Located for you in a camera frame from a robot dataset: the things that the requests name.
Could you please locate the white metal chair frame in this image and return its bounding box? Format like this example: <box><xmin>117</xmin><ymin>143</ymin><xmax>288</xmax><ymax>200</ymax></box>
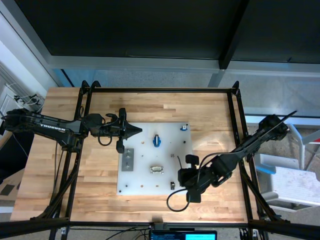
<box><xmin>284</xmin><ymin>123</ymin><xmax>320</xmax><ymax>173</ymax></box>

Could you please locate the power strip with plugs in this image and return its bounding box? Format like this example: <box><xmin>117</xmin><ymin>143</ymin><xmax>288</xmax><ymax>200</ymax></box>
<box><xmin>12</xmin><ymin>93</ymin><xmax>45</xmax><ymax>112</ymax></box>

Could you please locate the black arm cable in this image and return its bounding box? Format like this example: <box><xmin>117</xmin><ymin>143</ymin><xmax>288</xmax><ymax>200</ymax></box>
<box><xmin>97</xmin><ymin>113</ymin><xmax>118</xmax><ymax>147</ymax></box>
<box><xmin>166</xmin><ymin>150</ymin><xmax>226</xmax><ymax>213</ymax></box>

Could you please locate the laptop screen with blue edge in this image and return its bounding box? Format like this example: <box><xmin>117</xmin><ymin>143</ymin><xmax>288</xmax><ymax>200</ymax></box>
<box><xmin>149</xmin><ymin>229</ymin><xmax>218</xmax><ymax>240</ymax></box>

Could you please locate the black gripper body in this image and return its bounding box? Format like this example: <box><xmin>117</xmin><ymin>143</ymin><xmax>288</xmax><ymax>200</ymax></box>
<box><xmin>101</xmin><ymin>107</ymin><xmax>129</xmax><ymax>154</ymax></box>
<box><xmin>186</xmin><ymin>154</ymin><xmax>211</xmax><ymax>203</ymax></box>

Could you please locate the blue holder with silver connector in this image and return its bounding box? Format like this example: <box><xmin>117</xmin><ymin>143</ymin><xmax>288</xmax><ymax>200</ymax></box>
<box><xmin>151</xmin><ymin>134</ymin><xmax>163</xmax><ymax>149</ymax></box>

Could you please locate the grey metal plate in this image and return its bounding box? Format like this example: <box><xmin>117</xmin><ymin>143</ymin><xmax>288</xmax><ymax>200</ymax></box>
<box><xmin>121</xmin><ymin>148</ymin><xmax>135</xmax><ymax>172</ymax></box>

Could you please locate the white mounting board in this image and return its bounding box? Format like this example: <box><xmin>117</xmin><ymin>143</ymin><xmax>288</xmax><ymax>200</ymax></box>
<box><xmin>116</xmin><ymin>121</ymin><xmax>196</xmax><ymax>197</ymax></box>

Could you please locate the white step stool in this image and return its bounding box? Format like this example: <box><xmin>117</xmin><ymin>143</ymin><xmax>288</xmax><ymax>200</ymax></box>
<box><xmin>259</xmin><ymin>166</ymin><xmax>320</xmax><ymax>213</ymax></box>

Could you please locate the clear plastic tub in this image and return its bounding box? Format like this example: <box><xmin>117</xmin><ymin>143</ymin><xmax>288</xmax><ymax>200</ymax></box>
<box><xmin>191</xmin><ymin>128</ymin><xmax>238</xmax><ymax>173</ymax></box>

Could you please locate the brown cardboard box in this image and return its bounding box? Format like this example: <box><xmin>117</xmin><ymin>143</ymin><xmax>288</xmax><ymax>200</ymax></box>
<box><xmin>0</xmin><ymin>167</ymin><xmax>26</xmax><ymax>201</ymax></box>

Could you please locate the black table frame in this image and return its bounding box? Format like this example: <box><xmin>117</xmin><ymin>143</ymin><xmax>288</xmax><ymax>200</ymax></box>
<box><xmin>0</xmin><ymin>79</ymin><xmax>320</xmax><ymax>240</ymax></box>

